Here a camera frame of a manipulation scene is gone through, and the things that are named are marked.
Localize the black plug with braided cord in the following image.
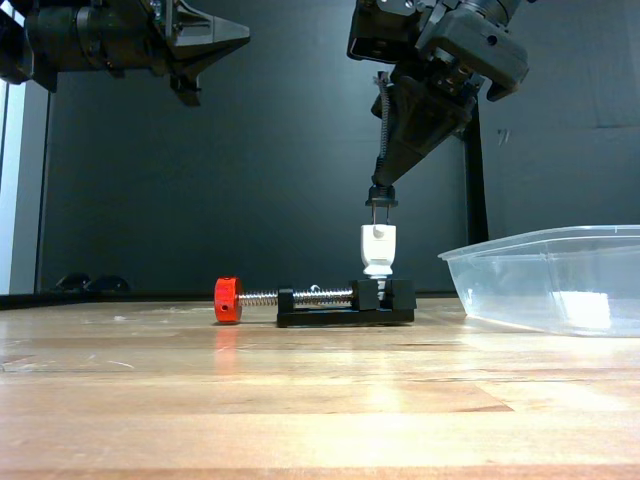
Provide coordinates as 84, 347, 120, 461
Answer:
363, 71, 401, 227

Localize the white power receptacle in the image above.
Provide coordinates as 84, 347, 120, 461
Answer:
359, 223, 399, 281

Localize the clear plastic tub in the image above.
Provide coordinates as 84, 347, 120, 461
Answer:
437, 224, 640, 340

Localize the black vise with red knob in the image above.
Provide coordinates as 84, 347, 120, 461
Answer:
214, 275, 418, 329

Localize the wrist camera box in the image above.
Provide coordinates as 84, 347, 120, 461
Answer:
347, 0, 432, 65

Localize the black rounded frame bracket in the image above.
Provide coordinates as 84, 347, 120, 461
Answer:
87, 273, 132, 294
54, 272, 92, 294

